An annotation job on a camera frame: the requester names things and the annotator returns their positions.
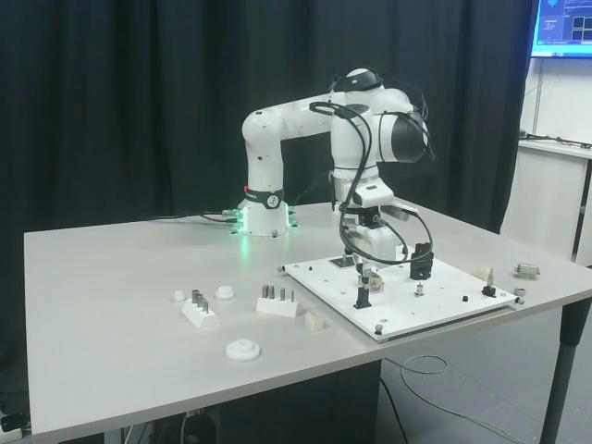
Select black table leg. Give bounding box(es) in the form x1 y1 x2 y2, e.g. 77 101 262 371
540 295 586 444

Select black base cable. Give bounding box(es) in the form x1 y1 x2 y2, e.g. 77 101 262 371
154 210 241 226

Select grey floor cable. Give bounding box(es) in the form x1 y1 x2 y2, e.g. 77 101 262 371
400 354 547 423

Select black box under table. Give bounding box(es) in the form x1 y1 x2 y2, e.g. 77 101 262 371
216 358 383 444

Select black floor cable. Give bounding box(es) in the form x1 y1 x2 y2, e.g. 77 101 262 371
381 378 409 444

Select black curtains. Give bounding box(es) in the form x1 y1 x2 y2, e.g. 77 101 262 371
0 0 542 408

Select white cabinet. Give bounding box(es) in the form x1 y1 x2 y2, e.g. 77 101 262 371
516 138 592 267

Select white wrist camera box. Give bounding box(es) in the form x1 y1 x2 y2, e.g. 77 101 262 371
353 184 395 207

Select white task board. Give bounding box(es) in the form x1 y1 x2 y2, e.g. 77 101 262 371
277 242 526 346

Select white large gear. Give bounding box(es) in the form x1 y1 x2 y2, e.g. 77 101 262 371
225 338 261 362

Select white square peg holder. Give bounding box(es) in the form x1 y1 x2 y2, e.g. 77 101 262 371
255 295 302 318

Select blue screen monitor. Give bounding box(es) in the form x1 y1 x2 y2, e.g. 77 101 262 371
529 0 592 60

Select white round peg holder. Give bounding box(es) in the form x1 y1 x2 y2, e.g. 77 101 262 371
181 298 221 330

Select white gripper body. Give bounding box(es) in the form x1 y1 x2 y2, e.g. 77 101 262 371
342 222 400 268

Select flat white mounting plate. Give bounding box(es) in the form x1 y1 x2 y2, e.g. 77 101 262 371
383 201 420 219

